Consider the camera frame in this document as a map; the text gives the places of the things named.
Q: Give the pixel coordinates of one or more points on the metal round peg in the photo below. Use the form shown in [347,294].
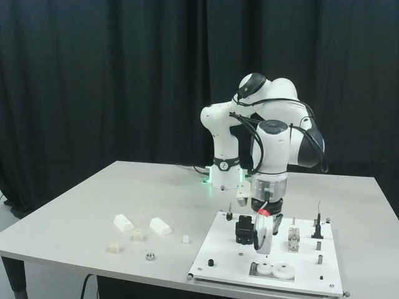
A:
[320,258]

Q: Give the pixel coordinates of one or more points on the small black knob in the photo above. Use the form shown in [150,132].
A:
[210,262]

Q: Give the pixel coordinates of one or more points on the small white cube holder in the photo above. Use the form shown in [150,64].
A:
[114,246]
[137,235]

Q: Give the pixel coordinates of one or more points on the white task board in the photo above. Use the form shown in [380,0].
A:
[218,249]

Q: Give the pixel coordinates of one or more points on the small black plug thin pin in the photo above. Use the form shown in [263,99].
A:
[229,215]

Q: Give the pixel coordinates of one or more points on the white metal plug block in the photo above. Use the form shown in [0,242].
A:
[293,239]

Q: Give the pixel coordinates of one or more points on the white medium gear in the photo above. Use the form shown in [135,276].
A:
[265,268]

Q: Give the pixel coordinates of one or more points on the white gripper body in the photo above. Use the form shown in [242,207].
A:
[264,230]

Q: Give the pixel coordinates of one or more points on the white small gear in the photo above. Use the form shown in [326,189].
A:
[186,239]

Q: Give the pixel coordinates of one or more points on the metal nut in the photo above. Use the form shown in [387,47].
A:
[150,256]

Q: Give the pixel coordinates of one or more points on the black D-SUB plug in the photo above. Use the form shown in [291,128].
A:
[244,232]

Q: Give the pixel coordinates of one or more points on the metal square peg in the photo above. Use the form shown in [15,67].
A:
[318,245]

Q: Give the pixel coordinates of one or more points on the white wedge-shaped holder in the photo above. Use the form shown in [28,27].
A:
[161,226]
[124,222]

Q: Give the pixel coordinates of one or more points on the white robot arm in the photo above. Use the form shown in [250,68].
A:
[274,102]

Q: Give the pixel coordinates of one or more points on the black curtain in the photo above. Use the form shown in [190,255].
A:
[93,78]

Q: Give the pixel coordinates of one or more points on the dark grey table leg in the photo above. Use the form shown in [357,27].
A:
[14,277]

